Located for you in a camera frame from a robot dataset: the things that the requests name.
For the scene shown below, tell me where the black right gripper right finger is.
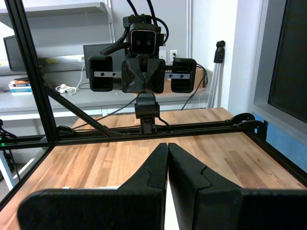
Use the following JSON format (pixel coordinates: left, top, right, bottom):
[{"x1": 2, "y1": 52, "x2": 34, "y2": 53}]
[{"x1": 168, "y1": 143, "x2": 307, "y2": 230}]

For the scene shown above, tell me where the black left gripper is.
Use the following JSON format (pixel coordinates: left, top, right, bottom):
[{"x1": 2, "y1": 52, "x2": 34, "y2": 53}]
[{"x1": 88, "y1": 54, "x2": 198, "y2": 94}]

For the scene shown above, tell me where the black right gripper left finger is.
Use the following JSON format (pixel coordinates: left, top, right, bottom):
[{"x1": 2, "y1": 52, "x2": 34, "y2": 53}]
[{"x1": 17, "y1": 143, "x2": 168, "y2": 230}]

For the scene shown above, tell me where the black computer monitor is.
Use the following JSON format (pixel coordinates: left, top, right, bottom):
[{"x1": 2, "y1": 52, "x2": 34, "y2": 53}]
[
  {"x1": 2, "y1": 35, "x2": 27, "y2": 72},
  {"x1": 83, "y1": 44, "x2": 131, "y2": 79}
]

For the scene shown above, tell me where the brown cardboard box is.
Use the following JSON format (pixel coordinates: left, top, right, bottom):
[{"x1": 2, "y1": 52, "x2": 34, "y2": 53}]
[{"x1": 165, "y1": 66, "x2": 207, "y2": 94}]

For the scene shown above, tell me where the aluminium stand with black head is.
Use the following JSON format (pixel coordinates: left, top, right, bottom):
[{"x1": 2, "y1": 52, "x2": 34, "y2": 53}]
[{"x1": 207, "y1": 40, "x2": 226, "y2": 109}]

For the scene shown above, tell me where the stack of books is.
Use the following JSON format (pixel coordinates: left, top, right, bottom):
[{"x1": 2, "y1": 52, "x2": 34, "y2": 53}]
[{"x1": 9, "y1": 80, "x2": 33, "y2": 96}]

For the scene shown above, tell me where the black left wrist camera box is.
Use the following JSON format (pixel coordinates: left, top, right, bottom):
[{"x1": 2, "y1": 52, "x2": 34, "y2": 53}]
[{"x1": 129, "y1": 23, "x2": 162, "y2": 55}]

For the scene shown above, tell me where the braided black arm cable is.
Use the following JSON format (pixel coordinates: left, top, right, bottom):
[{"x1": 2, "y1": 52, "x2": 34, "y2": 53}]
[{"x1": 100, "y1": 30, "x2": 128, "y2": 56}]

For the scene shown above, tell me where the looping black arm cable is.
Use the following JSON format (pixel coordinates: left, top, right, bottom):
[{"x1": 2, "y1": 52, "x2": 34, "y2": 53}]
[{"x1": 146, "y1": 0, "x2": 170, "y2": 46}]

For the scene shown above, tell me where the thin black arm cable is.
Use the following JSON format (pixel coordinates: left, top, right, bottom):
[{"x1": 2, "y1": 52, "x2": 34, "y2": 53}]
[{"x1": 126, "y1": 0, "x2": 140, "y2": 17}]

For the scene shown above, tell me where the white power cable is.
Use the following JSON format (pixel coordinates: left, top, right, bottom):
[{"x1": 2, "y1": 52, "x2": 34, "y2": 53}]
[{"x1": 55, "y1": 64, "x2": 86, "y2": 95}]

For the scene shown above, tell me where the white wall shelf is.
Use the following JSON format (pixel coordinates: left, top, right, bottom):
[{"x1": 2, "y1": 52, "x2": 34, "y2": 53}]
[{"x1": 0, "y1": 1, "x2": 115, "y2": 44}]

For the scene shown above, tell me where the black aluminium table frame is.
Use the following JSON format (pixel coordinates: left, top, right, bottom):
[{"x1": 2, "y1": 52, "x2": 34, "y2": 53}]
[{"x1": 0, "y1": 0, "x2": 307, "y2": 197}]

